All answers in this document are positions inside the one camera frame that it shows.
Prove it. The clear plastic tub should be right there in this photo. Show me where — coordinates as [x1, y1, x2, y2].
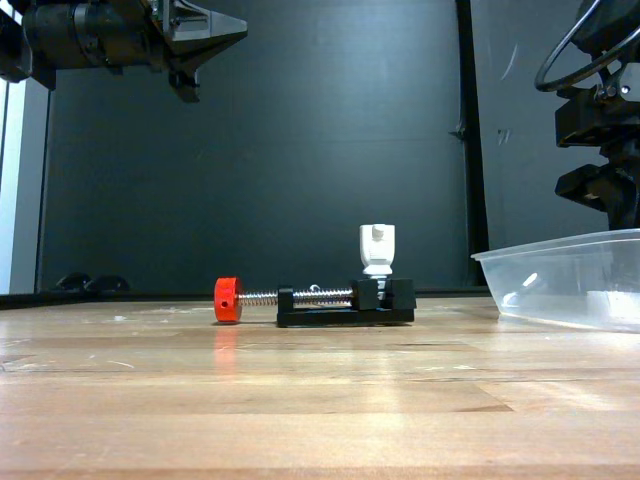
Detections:
[470, 229, 640, 335]

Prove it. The black vise with red knob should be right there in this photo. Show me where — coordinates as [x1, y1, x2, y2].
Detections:
[213, 275, 417, 329]

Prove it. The black metal frame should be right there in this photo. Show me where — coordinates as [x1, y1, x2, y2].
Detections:
[0, 0, 496, 312]

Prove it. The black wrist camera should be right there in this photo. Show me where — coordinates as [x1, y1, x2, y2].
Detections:
[553, 64, 634, 150]

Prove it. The white power receptacle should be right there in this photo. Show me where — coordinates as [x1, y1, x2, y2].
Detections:
[358, 223, 397, 301]

